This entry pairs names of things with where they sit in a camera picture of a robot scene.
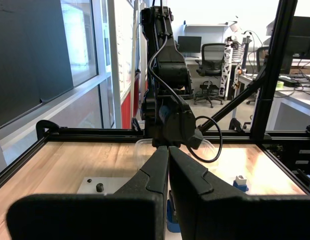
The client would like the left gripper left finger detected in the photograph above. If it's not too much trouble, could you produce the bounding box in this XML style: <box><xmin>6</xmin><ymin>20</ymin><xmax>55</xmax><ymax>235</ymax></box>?
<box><xmin>6</xmin><ymin>145</ymin><xmax>169</xmax><ymax>240</ymax></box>

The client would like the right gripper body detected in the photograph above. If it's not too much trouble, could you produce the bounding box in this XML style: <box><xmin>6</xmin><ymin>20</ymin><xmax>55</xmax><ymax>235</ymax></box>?
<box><xmin>152</xmin><ymin>94</ymin><xmax>197</xmax><ymax>148</ymax></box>

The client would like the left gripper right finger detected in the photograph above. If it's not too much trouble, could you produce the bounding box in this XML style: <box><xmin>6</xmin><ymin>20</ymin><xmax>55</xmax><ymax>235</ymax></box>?
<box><xmin>169</xmin><ymin>145</ymin><xmax>310</xmax><ymax>240</ymax></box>

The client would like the white socket on blue base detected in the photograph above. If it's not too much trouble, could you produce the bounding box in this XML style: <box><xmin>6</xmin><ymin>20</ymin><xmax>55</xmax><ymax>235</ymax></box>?
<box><xmin>232</xmin><ymin>175</ymin><xmax>250</xmax><ymax>193</ymax></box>

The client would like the white board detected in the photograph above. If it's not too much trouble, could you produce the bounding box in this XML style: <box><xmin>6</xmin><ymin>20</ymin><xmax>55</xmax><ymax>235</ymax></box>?
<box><xmin>77</xmin><ymin>176</ymin><xmax>130</xmax><ymax>195</ymax></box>

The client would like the clear plastic tub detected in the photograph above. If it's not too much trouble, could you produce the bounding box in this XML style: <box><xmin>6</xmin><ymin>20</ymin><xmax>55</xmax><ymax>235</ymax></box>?
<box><xmin>134</xmin><ymin>138</ymin><xmax>217</xmax><ymax>173</ymax></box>

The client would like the red cabinet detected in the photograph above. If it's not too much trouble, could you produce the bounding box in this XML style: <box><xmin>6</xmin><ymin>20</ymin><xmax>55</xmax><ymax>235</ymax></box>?
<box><xmin>121</xmin><ymin>74</ymin><xmax>140</xmax><ymax>130</ymax></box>

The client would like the blue holder with black cap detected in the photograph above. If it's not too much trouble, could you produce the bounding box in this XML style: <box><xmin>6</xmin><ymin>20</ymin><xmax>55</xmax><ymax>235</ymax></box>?
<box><xmin>166</xmin><ymin>189</ymin><xmax>182</xmax><ymax>233</ymax></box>

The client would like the white lattice robot stand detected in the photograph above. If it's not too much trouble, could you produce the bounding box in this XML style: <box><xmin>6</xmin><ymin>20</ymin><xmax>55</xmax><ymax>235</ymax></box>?
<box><xmin>219</xmin><ymin>21</ymin><xmax>253</xmax><ymax>98</ymax></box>

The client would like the black office chair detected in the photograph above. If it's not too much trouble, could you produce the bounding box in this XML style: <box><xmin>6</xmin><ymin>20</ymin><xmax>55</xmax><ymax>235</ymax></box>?
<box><xmin>194</xmin><ymin>43</ymin><xmax>227</xmax><ymax>109</ymax></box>

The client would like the small black monitor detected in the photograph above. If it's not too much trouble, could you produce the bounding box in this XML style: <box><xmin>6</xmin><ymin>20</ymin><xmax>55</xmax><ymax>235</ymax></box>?
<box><xmin>177</xmin><ymin>35</ymin><xmax>203</xmax><ymax>54</ymax></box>

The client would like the white desk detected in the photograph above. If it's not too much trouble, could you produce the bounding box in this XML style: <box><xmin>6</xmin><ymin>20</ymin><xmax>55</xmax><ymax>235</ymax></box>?
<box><xmin>238</xmin><ymin>72</ymin><xmax>310</xmax><ymax>132</ymax></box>

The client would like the large black monitor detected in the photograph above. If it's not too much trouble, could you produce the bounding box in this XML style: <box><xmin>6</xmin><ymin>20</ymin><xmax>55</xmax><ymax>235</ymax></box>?
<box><xmin>282</xmin><ymin>16</ymin><xmax>310</xmax><ymax>76</ymax></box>

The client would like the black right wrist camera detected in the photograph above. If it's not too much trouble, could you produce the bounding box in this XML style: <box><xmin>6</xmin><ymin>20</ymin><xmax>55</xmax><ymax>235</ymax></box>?
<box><xmin>187</xmin><ymin>128</ymin><xmax>204</xmax><ymax>151</ymax></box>

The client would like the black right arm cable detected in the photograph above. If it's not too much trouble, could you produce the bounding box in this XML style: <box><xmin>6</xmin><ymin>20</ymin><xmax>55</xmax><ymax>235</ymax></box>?
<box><xmin>146</xmin><ymin>0</ymin><xmax>223</xmax><ymax>164</ymax></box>

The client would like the black aluminium frame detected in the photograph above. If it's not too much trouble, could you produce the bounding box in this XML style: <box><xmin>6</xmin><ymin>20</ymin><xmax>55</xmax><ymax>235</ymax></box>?
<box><xmin>0</xmin><ymin>0</ymin><xmax>310</xmax><ymax>198</ymax></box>

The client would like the white enclosure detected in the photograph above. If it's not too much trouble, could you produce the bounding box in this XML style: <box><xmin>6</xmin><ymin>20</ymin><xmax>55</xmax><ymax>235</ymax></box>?
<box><xmin>183</xmin><ymin>23</ymin><xmax>229</xmax><ymax>47</ymax></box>

